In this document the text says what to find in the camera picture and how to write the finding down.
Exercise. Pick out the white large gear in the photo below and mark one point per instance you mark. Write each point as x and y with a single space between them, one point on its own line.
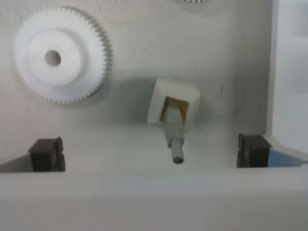
60 57

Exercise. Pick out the white task board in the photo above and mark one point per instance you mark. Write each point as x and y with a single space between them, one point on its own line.
291 72

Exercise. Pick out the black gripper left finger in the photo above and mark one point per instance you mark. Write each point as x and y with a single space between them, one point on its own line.
45 156

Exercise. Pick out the white plug holder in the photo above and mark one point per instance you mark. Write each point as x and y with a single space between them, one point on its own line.
158 101

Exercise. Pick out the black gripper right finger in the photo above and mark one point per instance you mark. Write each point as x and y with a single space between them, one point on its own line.
252 154

